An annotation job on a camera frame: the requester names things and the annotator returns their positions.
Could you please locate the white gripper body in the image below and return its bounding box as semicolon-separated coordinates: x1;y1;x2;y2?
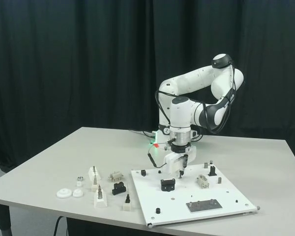
164;146;197;174

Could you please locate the white task board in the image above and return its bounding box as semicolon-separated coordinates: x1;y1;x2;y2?
130;159;260;226

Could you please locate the black USB plug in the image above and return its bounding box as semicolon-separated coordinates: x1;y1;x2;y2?
124;183;131;204

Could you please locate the black D-SUB plug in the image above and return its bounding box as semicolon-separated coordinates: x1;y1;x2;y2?
111;181;127;196

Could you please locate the beige waterproof plug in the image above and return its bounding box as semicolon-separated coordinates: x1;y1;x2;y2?
108;171;124;183

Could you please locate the long white peg holder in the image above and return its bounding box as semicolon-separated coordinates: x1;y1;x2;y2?
88;166;101;192

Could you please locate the short white peg holder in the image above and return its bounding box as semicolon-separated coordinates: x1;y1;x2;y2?
93;189;108;208

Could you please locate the white large gear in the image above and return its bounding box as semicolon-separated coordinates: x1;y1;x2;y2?
56;188;73;199

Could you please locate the black curtain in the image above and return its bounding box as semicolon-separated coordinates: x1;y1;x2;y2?
0;0;295;173

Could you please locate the grey table leg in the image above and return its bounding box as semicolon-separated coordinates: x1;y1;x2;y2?
0;203;12;236

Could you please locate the thin black rod on wire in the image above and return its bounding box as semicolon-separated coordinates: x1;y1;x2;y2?
147;139;175;169

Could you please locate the silver wrist ring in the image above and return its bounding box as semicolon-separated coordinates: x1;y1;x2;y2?
171;131;190;146

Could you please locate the black power cable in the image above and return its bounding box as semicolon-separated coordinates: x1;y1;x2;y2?
129;129;156;138

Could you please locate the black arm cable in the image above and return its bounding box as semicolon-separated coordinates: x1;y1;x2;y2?
154;61;236;135

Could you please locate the thick black cable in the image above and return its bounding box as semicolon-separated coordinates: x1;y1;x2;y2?
54;215;65;236

